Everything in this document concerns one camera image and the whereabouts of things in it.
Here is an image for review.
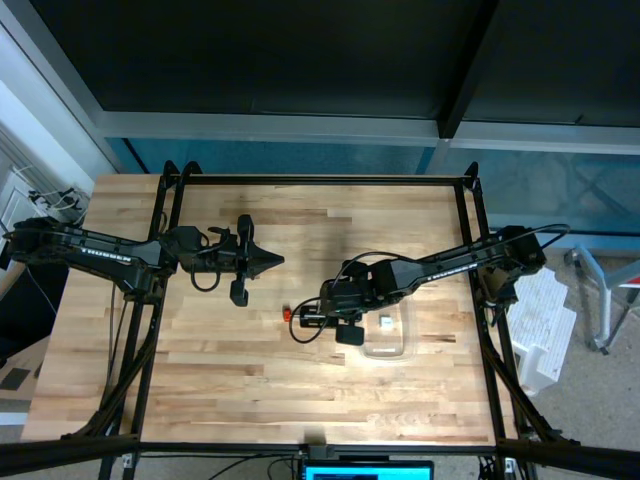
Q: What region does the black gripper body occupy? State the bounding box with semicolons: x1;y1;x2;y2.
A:
197;214;257;308
320;259;387;347

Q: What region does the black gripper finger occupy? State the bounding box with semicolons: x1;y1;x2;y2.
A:
253;259;285;280
252;241;285;262

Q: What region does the black clamp hub, red knob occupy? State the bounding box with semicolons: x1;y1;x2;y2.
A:
282;303;341;331

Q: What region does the clear plastic tub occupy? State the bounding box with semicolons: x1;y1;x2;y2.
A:
357;298;417;363

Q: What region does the laptop screen with blue edge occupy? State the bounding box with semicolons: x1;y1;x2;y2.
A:
301;460;435;480

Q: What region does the white plastic step stool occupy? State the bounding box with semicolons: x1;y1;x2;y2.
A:
504;272;576;399

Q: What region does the cardboard box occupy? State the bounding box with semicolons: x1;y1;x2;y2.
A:
0;335;51;401

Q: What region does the grey metal chair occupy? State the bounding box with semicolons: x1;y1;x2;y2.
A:
564;244;640;357

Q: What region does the black square pad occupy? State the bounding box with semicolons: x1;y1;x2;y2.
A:
0;367;30;394

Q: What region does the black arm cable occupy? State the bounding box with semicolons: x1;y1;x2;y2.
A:
290;252;401;347
189;268;222;293

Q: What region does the black camera mount box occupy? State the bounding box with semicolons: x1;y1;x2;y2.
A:
298;442;335;462

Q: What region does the black and white cable bundle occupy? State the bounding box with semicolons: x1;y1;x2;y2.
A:
27;185;86;214

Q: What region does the black metal frame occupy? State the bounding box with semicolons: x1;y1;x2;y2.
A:
0;159;640;480

